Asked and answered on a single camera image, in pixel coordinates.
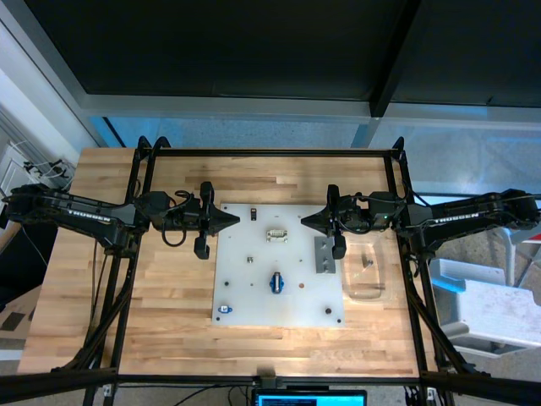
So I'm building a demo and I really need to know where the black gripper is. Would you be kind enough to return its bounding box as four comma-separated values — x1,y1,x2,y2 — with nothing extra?
183,181,241,260
300,184,367,261

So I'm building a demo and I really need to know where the grey metal peg block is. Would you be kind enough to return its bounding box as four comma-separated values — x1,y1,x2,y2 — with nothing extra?
314,235,337,275

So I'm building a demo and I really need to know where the clear plastic tub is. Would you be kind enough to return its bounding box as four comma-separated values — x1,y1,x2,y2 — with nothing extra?
341,240,392,304

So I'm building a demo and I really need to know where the blue round clamp holder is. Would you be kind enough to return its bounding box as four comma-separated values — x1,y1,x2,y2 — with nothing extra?
267,272,287,298

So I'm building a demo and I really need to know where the white task board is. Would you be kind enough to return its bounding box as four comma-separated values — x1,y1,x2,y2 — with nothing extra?
210,202,347,329

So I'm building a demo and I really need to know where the laptop screen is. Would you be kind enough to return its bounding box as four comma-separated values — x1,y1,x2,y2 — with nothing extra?
252,388,368,406

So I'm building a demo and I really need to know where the white metal step stool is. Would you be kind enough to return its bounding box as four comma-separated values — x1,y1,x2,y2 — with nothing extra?
430,257,541,360

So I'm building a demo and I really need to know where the brown cardboard box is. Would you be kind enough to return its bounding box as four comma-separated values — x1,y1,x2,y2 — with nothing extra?
0,283,43,339

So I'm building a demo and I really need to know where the black looped cable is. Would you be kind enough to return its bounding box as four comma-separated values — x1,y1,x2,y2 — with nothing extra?
161,226,189,248

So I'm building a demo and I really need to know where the black aluminium frame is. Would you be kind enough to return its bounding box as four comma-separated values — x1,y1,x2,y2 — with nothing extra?
0,134,541,406

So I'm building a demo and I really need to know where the black wall pillar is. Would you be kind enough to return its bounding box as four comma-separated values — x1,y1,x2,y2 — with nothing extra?
369,0,424,118

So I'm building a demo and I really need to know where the tangled cable bundle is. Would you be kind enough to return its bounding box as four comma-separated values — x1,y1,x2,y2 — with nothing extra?
19,158,77,187

